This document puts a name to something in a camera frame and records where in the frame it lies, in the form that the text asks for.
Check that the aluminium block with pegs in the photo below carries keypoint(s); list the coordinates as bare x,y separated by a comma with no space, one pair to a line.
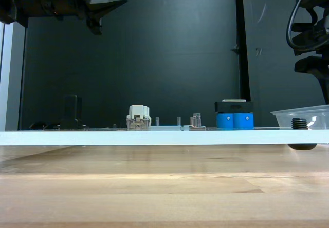
167,128

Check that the white task board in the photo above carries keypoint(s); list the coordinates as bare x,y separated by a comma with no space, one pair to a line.
164,138

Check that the black round board foot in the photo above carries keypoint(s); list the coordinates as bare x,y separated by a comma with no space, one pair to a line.
302,147

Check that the beige rectangular connector housing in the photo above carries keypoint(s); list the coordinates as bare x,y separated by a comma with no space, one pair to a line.
138,117

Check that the small black clamp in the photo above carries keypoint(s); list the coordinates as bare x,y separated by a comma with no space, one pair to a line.
70,110

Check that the clear plastic tub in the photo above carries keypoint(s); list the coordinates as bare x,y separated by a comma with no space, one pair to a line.
282,121

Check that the small metal connector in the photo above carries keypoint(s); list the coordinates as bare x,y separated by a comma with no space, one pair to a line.
196,122

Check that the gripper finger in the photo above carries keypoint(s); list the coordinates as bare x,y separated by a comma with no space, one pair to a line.
102,6
326,84

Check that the black threaded screw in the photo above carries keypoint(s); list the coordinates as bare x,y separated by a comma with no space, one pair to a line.
299,123

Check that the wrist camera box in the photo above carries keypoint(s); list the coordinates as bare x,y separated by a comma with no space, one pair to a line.
308,65

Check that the blue and black connector mount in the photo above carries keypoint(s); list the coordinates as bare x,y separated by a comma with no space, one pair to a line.
231,122

